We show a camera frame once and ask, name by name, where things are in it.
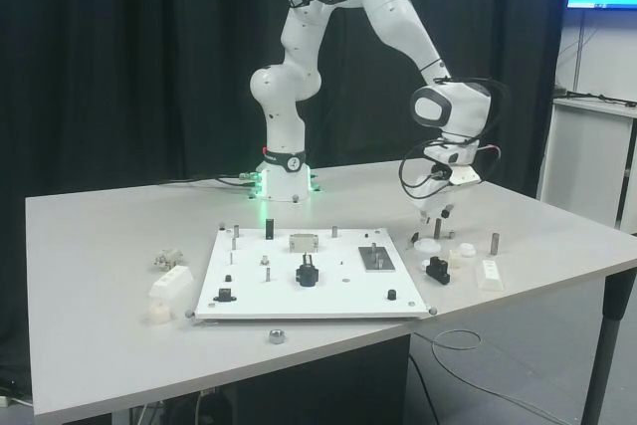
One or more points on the white task board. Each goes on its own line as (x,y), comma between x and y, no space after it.
(308,300)

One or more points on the white peg holder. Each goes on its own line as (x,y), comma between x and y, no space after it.
(489,276)
(171,284)

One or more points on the black curtain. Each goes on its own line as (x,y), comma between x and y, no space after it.
(99,47)

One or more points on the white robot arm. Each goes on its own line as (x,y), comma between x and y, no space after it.
(293,47)

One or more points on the black waterproof plug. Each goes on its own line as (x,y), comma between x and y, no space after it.
(305,274)

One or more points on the small white round holder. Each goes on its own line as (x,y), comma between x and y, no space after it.
(157,315)

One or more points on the metal square peg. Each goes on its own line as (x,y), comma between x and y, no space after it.
(437,230)

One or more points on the metal D-SUB connector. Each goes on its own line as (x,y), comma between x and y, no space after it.
(168,259)

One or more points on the black USB plug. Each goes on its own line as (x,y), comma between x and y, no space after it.
(270,229)

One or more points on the black D-SUB plug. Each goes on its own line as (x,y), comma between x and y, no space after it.
(438,269)

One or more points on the white cabinet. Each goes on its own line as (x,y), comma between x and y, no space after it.
(587,171)

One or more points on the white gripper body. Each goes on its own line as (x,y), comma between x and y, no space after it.
(430,196)

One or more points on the white large gear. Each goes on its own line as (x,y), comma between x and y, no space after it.
(428,246)

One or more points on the white medium gear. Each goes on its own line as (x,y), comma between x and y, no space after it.
(468,249)

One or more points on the large metal round peg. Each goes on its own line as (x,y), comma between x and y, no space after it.
(495,244)

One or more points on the metal bolt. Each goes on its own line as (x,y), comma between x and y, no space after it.
(274,336)

